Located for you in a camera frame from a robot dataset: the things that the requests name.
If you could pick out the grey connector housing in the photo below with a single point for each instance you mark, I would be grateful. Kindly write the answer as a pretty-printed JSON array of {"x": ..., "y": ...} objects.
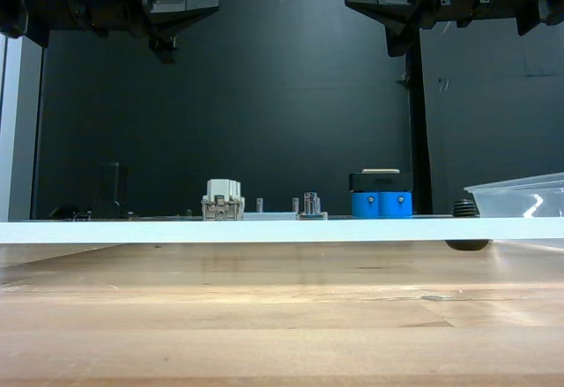
[{"x": 222, "y": 202}]

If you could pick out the large black threaded stud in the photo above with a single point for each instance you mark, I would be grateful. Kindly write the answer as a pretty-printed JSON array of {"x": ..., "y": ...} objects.
[{"x": 465, "y": 209}]

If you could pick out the clear plastic tub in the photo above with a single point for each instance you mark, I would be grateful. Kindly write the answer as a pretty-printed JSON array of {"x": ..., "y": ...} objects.
[{"x": 511, "y": 197}]

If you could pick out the thin silver stud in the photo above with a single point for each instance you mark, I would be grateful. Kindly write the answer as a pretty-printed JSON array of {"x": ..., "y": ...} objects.
[
  {"x": 295, "y": 205},
  {"x": 260, "y": 205}
]

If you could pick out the white board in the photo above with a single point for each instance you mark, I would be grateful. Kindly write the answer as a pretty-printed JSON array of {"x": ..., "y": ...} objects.
[{"x": 220, "y": 230}]

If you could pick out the black rubber foot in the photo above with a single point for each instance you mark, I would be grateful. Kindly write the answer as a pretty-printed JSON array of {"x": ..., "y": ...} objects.
[{"x": 467, "y": 245}]

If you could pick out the black upright post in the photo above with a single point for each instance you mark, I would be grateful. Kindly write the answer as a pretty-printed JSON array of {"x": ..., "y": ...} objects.
[{"x": 419, "y": 140}]

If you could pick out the blue connector mount block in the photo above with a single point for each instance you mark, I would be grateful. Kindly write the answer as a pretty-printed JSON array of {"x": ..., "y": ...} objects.
[{"x": 363, "y": 206}]

